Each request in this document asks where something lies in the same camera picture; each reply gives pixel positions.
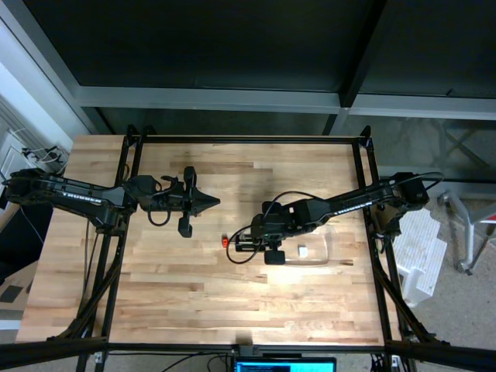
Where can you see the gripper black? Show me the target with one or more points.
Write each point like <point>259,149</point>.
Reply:
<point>188,201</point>
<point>275,257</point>

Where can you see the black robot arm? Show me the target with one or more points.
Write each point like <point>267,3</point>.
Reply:
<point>77,195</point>
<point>348,203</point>

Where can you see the small white block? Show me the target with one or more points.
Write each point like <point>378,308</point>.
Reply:
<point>302,250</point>

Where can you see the orange vise knob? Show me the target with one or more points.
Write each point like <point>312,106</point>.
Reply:
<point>225,242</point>

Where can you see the clear plastic tub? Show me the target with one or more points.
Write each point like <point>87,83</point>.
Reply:
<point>325,259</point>

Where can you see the blue-edged screen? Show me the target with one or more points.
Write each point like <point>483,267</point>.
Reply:
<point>283,366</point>

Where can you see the grey metal chair base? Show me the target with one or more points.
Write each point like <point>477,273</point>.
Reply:
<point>469,240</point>

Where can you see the brown cardboard box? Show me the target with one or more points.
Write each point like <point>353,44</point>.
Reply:
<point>15,286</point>

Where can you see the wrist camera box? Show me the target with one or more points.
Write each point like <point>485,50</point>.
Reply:
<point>141,186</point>

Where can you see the black low camera mount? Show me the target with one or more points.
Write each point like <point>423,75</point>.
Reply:
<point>246,348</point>

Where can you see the black metal frame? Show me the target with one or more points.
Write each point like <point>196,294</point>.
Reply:
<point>58,348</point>

